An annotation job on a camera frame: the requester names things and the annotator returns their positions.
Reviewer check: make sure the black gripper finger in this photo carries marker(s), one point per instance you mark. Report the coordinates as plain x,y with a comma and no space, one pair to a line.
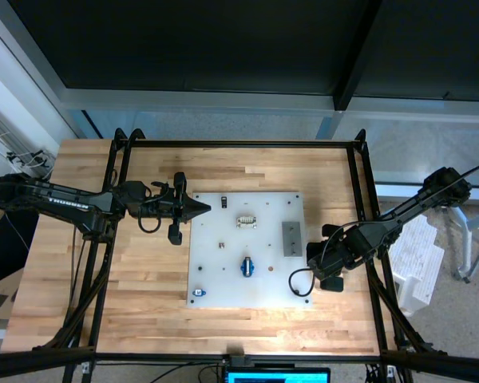
193,212
193,203

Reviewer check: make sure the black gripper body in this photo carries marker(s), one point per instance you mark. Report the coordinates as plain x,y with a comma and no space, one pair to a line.
329,261
163,206

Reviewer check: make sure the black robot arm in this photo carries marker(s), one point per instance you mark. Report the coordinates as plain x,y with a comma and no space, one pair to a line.
64,199
419,203

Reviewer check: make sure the white task board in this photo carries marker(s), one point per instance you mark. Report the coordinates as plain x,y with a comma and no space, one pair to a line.
215,223

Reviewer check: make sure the small clear connector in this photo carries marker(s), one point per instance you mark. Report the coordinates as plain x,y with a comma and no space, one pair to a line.
221,245

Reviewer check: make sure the grey metal peg block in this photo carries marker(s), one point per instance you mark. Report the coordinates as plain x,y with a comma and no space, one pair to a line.
287,247

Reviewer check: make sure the beige connector housing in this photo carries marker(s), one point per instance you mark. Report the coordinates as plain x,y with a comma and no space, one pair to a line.
246,222

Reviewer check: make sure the blue round holder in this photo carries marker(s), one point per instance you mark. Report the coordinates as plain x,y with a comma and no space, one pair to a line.
252,266

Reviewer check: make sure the blue square flanged base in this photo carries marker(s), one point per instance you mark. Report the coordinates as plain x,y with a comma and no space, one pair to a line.
192,293

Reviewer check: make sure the white stepped block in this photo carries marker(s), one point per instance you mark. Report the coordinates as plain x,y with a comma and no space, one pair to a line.
419,271

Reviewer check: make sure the laptop screen with blue edge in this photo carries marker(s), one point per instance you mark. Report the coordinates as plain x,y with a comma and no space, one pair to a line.
275,377

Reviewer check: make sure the grey metal tube stand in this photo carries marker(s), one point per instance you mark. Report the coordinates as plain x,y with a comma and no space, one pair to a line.
467,247

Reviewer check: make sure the power strip with plugs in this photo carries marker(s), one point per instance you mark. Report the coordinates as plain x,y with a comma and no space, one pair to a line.
28,159

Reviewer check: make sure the cardboard box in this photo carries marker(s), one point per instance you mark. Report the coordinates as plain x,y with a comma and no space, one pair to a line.
8,285

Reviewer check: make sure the black socket frame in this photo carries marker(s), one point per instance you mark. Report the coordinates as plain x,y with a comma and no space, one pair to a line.
223,202

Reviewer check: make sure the black table-level camera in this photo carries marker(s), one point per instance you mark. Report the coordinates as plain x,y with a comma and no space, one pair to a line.
237,361

